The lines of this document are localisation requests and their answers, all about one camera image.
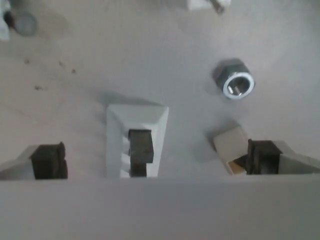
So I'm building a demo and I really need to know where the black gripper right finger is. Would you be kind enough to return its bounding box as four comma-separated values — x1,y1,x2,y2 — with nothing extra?
245,138,320,176

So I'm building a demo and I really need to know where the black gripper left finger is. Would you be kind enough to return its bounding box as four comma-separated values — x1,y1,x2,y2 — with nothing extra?
0,141,69,181

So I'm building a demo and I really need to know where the large metal square peg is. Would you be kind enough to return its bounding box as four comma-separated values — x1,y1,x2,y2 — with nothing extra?
212,124,251,175

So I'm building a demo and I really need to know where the white peg holder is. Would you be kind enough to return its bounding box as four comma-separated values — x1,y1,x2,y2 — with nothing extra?
105,104,170,180

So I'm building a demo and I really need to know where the metal round peg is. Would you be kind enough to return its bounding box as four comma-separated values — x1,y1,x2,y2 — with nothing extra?
4,11,39,35

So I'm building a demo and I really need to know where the large metal hex nut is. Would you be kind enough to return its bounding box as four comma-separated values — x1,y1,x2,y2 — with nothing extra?
211,57,255,100

